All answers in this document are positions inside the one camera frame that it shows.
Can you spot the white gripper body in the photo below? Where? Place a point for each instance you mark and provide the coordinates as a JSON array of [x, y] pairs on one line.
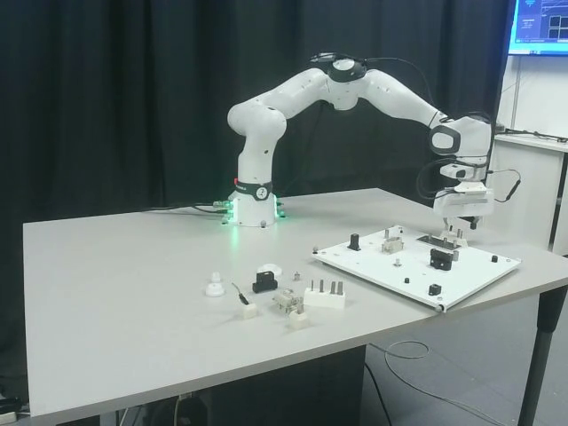
[[466, 204]]

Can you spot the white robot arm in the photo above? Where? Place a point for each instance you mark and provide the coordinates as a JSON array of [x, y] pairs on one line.
[[262, 120]]

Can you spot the small white peg holder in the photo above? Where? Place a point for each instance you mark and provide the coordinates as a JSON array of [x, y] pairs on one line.
[[458, 239]]

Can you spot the thick metal peg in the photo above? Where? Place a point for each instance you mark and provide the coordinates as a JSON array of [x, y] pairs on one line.
[[340, 289], [332, 288]]

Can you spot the long white peg holder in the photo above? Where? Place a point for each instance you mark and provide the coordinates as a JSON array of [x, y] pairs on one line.
[[324, 302]]

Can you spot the white cabinet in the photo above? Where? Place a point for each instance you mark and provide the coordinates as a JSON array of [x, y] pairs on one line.
[[532, 199]]

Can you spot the white task board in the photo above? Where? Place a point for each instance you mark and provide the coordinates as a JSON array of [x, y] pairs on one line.
[[377, 270]]

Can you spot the dark table leg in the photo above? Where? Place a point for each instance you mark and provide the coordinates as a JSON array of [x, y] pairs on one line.
[[539, 355]]

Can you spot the beige waterproof plug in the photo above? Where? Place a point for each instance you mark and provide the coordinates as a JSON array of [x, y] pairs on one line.
[[287, 301]]

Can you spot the white plug holder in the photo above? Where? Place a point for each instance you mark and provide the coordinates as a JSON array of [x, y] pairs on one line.
[[297, 321], [250, 311]]

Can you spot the white large gear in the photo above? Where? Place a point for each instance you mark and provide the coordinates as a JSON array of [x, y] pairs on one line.
[[271, 269]]

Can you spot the black D-SUB plug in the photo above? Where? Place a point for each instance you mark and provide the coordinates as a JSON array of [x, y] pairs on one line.
[[265, 283]]

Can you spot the blue screen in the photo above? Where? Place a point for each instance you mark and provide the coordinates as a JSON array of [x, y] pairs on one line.
[[539, 24]]

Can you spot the white small gear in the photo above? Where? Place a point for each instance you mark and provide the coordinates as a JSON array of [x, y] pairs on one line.
[[215, 276]]

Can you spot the white medium gear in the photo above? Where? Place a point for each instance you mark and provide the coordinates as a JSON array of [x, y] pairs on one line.
[[214, 290]]

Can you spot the black curtains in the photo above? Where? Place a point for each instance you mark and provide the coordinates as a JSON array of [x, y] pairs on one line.
[[111, 97]]

